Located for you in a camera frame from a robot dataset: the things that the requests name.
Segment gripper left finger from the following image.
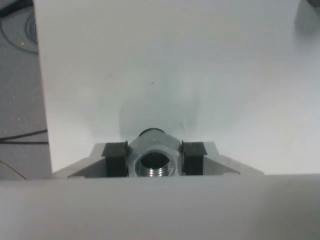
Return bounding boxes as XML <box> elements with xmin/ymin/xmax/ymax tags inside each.
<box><xmin>52</xmin><ymin>141</ymin><xmax>129</xmax><ymax>179</ymax></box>

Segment black floor cable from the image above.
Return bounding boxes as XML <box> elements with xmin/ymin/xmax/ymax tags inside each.
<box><xmin>0</xmin><ymin>140</ymin><xmax>49</xmax><ymax>146</ymax></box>
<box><xmin>0</xmin><ymin>129</ymin><xmax>49</xmax><ymax>142</ymax></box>

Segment thin coiled floor cable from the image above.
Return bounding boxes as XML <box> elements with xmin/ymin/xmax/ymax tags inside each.
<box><xmin>0</xmin><ymin>9</ymin><xmax>39</xmax><ymax>55</ymax></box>

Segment white task board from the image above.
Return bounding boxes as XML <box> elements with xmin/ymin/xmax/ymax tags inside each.
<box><xmin>33</xmin><ymin>0</ymin><xmax>320</xmax><ymax>177</ymax></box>

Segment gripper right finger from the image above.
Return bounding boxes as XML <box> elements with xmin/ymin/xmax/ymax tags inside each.
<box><xmin>181</xmin><ymin>140</ymin><xmax>265</xmax><ymax>178</ymax></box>

